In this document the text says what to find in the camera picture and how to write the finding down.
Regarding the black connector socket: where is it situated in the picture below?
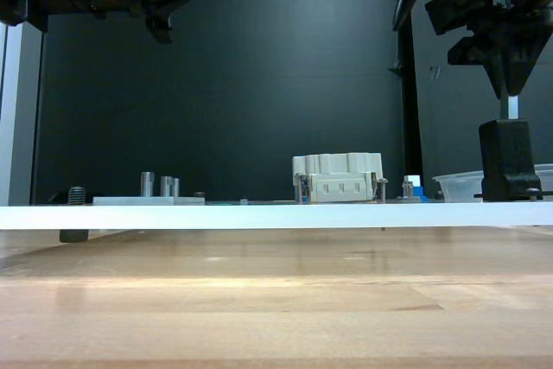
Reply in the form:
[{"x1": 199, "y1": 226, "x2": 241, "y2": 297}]
[{"x1": 474, "y1": 118, "x2": 544, "y2": 203}]

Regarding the clear plastic tub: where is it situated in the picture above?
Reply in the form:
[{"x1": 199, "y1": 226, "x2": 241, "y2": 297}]
[{"x1": 431, "y1": 163, "x2": 553, "y2": 204}]

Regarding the white task board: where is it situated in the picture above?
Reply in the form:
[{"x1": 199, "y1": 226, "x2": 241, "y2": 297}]
[{"x1": 0, "y1": 202, "x2": 553, "y2": 231}]

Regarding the black board foot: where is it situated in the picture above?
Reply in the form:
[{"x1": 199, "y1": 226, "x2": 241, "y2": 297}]
[{"x1": 59, "y1": 228, "x2": 90, "y2": 244}]

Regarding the blue mount with white plug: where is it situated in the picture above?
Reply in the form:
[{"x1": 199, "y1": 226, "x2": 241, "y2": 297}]
[{"x1": 404, "y1": 174, "x2": 428, "y2": 203}]

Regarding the grey metal base plate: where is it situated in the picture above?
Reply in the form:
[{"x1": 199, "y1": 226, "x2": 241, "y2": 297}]
[{"x1": 92, "y1": 195, "x2": 205, "y2": 206}]

